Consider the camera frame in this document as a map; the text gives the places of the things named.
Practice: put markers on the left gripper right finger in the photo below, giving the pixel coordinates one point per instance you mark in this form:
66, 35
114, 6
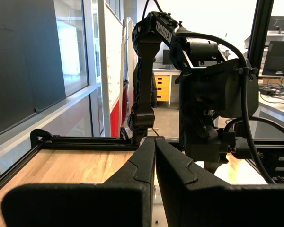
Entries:
227, 205

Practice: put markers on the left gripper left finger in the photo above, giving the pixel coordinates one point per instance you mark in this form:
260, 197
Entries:
85, 205

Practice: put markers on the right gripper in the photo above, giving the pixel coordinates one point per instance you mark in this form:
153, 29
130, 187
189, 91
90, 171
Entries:
241, 147

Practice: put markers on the long white desk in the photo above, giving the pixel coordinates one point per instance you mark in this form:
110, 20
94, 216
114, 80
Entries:
274, 108

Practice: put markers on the red panel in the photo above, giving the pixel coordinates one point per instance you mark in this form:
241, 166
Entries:
114, 118

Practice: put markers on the black hanging jacket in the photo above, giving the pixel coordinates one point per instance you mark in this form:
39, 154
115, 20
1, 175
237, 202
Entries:
154, 94

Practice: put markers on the yellow drawer cabinet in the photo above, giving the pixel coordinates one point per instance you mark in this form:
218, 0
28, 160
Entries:
162, 87

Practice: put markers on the black desktop monitor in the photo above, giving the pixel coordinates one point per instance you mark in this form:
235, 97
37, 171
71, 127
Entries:
166, 56

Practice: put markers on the large black monitor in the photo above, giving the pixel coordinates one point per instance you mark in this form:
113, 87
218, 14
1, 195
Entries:
277, 59

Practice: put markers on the white partition panel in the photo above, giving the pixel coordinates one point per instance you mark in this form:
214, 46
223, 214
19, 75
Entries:
113, 59

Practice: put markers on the small monitor with stand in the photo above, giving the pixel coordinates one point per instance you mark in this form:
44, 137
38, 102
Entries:
279, 23

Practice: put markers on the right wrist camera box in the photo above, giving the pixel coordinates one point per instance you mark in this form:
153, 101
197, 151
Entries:
206, 153

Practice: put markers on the black aluminium frame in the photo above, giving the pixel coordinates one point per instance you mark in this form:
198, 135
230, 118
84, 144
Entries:
85, 141

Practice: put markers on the grey window frame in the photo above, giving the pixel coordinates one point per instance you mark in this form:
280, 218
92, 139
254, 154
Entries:
90, 59

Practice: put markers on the white wall shelf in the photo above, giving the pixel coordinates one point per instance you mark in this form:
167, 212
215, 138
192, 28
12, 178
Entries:
279, 35

